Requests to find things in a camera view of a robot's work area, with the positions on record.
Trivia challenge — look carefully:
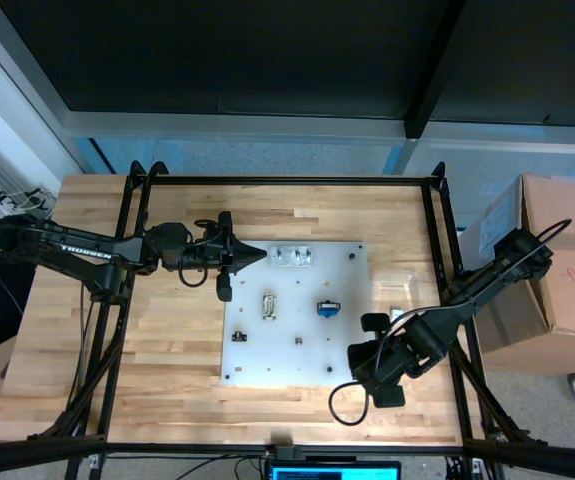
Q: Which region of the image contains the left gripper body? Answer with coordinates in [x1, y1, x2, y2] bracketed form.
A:
[186, 210, 236, 303]

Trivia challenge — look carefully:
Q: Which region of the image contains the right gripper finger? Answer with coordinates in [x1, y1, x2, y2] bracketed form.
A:
[347, 340, 383, 383]

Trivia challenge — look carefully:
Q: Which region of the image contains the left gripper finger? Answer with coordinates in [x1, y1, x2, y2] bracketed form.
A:
[233, 238, 270, 275]

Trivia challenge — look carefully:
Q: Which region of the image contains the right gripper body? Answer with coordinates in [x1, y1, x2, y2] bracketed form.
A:
[361, 312, 421, 409]

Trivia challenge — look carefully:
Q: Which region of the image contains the blue socket block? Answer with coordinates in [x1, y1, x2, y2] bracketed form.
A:
[315, 298, 343, 320]

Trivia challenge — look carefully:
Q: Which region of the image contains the clear plastic container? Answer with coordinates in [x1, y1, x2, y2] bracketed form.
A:
[371, 269, 421, 326]

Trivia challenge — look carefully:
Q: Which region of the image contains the white task board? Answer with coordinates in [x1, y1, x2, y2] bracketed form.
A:
[220, 240, 373, 388]

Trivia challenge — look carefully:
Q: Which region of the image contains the blue screen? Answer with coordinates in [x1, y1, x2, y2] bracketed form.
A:
[265, 460, 402, 480]

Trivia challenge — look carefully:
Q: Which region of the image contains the cardboard box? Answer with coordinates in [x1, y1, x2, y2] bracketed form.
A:
[459, 173, 575, 376]

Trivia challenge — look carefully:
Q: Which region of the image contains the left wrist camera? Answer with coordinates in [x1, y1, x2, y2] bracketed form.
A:
[195, 218, 221, 250]

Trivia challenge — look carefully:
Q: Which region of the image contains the black frame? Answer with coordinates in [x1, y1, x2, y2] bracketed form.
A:
[0, 159, 575, 480]

